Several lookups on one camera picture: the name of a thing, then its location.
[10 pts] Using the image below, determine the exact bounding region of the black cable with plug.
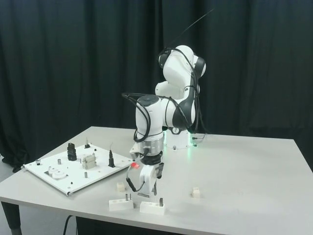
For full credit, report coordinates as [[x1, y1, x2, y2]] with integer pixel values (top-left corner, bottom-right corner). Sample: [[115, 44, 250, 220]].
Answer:
[[191, 133, 209, 142]]

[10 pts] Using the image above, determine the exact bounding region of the black D-SUB plug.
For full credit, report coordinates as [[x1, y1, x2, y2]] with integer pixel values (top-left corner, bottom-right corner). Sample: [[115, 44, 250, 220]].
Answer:
[[67, 142, 77, 162]]

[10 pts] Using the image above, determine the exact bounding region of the white task board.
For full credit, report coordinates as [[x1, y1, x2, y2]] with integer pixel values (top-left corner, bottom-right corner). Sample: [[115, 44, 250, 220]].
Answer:
[[23, 141, 136, 196]]

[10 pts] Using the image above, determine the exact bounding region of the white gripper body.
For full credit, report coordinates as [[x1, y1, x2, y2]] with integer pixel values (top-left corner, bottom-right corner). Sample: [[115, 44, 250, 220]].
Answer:
[[139, 163, 164, 196]]

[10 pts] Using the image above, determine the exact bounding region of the black USB plug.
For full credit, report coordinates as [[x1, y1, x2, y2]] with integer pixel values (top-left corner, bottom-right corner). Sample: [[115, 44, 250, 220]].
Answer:
[[108, 144, 116, 168]]

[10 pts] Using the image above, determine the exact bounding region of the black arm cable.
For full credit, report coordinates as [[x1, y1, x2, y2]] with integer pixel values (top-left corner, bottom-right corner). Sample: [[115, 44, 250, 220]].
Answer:
[[121, 47, 208, 144]]

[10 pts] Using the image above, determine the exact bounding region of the thin black wire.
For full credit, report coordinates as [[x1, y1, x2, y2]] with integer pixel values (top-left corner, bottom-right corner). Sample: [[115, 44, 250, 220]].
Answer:
[[168, 8, 215, 47]]

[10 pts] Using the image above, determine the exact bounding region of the thin black rod red tag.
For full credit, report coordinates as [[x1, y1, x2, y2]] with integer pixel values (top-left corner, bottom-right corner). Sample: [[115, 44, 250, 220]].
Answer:
[[125, 163, 145, 192]]

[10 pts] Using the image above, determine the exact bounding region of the white long peg holder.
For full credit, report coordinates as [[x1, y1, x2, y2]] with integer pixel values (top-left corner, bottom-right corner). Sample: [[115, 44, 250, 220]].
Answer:
[[108, 199, 134, 212], [139, 201, 167, 215]]

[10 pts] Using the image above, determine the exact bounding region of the grey metal connector block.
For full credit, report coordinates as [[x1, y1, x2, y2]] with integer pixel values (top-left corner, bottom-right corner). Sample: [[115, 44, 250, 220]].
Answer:
[[82, 153, 97, 170]]

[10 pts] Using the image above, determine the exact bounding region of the black curtain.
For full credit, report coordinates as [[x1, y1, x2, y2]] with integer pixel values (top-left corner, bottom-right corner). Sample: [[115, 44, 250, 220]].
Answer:
[[0, 0, 313, 173]]

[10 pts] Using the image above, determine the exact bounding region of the white medium gear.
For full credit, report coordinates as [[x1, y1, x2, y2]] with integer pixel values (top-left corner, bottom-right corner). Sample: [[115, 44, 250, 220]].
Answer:
[[52, 171, 67, 181]]

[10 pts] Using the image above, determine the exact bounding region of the black table leg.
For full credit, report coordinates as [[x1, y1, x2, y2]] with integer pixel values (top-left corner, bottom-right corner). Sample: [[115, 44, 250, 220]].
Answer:
[[0, 201, 22, 235]]

